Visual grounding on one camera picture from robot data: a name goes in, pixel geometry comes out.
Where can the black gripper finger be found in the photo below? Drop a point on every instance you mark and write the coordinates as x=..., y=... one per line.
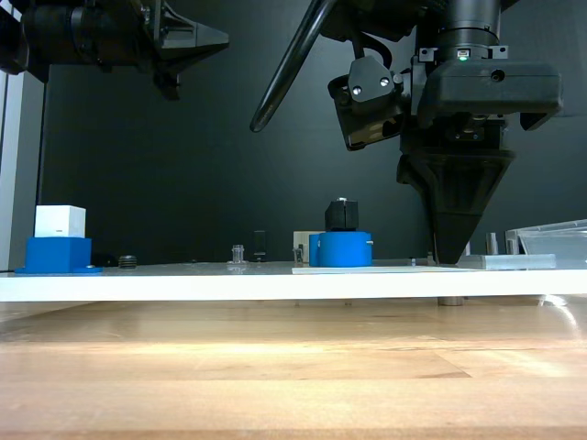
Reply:
x=188, y=39
x=454, y=201

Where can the grey metal peg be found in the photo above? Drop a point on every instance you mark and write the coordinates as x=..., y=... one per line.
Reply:
x=512, y=242
x=491, y=243

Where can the grey peg holder block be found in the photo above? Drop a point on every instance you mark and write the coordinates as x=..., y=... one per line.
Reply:
x=518, y=262

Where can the clear plastic tub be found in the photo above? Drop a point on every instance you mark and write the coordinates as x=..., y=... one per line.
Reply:
x=559, y=240

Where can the black connector plug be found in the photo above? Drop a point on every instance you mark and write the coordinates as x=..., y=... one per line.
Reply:
x=341, y=215

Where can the beige connector housing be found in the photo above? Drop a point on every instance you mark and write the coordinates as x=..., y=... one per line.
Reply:
x=302, y=240

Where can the white cube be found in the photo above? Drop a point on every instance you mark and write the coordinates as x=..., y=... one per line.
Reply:
x=59, y=222

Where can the small clear fitting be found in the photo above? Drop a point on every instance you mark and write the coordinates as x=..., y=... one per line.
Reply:
x=237, y=256

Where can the black knurled screw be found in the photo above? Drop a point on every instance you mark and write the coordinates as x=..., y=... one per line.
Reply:
x=128, y=262

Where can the blue square base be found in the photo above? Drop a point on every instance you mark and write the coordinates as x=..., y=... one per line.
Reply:
x=55, y=256

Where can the white board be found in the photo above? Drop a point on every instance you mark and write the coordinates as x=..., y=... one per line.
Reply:
x=183, y=286

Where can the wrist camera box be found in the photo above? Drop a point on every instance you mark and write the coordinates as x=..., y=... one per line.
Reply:
x=367, y=124

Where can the blue round mount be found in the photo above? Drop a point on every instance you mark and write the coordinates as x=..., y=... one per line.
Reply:
x=339, y=252

